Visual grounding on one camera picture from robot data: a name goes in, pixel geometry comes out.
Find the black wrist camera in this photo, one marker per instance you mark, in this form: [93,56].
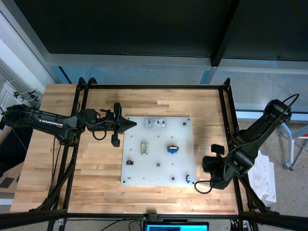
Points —
[217,148]

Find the black plastic bracket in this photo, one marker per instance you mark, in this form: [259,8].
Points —
[130,162]

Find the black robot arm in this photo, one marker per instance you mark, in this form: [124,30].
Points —
[262,125]
[48,120]

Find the small blue RJ45 socket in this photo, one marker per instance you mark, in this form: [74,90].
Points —
[188,178]

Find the white taskboard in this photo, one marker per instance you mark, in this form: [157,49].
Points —
[149,168]

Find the black table-level camera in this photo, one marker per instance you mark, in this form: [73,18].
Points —
[152,217]

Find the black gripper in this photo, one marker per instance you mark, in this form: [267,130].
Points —
[115,140]
[215,168]

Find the silver mounting block with posts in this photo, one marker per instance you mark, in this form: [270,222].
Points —
[155,123]

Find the grey metal chair frame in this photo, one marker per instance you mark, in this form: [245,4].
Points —
[291,154]

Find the black vertical wall post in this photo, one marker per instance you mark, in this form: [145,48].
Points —
[223,36]

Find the white foam packing block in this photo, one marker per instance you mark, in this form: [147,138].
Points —
[261,178]

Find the beige multi-pin connector housing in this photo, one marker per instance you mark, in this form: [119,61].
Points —
[144,148]

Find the laptop screen with blue edge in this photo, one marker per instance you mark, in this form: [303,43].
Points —
[175,227]

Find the blue black D-sub socket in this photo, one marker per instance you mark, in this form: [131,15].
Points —
[172,149]

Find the clear plastic tub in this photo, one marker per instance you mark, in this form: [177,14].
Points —
[201,150]

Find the brown cardboard box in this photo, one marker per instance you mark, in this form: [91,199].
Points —
[9,173]

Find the black aluminium frame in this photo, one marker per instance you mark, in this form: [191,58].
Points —
[154,86]

